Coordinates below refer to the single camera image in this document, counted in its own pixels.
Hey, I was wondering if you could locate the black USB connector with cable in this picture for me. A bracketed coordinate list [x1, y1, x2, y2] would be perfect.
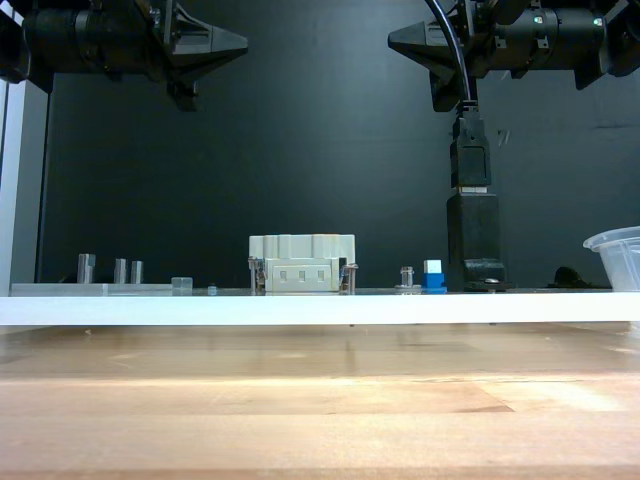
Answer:
[424, 0, 494, 196]

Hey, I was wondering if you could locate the black USB hub block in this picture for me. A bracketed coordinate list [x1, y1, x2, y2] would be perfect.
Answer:
[446, 192, 513, 294]

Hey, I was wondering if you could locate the beige multi-pin connector housing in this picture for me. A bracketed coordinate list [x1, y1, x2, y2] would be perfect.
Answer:
[248, 233, 357, 294]

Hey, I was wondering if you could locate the small blue and white socket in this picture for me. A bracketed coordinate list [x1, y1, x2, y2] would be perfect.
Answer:
[420, 258, 448, 292]

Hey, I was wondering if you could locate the silver mounting screw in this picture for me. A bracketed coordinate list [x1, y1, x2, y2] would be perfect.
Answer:
[339, 261, 360, 293]
[247, 255, 267, 294]

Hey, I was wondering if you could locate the grey aluminium plate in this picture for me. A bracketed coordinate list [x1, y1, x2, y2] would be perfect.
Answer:
[9, 281, 174, 298]

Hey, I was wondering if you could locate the clear plastic tub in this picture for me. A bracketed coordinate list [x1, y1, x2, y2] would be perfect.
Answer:
[582, 225, 640, 292]

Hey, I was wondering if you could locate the white board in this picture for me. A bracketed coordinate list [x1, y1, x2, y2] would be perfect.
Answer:
[0, 287, 640, 327]

